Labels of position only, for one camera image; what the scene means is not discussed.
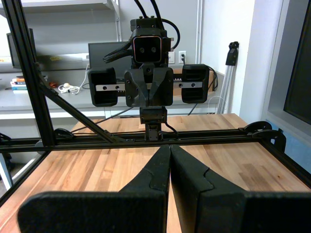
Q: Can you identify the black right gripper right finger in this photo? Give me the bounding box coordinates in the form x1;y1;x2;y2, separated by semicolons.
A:
171;145;311;233

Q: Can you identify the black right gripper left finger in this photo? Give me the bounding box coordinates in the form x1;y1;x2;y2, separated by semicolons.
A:
18;145;171;233

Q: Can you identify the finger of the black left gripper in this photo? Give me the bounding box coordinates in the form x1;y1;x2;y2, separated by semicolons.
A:
124;69;149;107
148;67;174;107

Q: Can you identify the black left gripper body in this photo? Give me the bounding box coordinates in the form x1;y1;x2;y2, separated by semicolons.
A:
87;64;210;107

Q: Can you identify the grey office desk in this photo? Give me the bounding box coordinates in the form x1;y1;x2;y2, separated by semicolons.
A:
0;69;225;121

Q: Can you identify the black computer monitor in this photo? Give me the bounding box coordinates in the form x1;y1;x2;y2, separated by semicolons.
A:
87;41;134;71
6;28;37;69

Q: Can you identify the stack of books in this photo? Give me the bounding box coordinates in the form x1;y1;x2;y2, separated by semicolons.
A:
10;77;29;94

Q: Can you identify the coiled white cable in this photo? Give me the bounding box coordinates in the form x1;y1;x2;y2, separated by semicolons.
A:
58;64;88;94

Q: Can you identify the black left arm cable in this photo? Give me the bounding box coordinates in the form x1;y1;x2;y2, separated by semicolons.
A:
103;0;181;66

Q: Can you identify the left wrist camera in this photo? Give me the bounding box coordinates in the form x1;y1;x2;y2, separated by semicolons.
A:
132;35;163;64

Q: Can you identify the silver extrusion with black bracket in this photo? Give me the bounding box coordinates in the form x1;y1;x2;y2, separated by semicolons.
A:
217;41;240;115

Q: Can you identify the black metal frame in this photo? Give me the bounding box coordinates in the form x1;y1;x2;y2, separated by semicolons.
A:
0;0;311;212

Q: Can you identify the grey wall shelf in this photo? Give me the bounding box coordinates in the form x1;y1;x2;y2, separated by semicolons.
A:
0;0;122;43

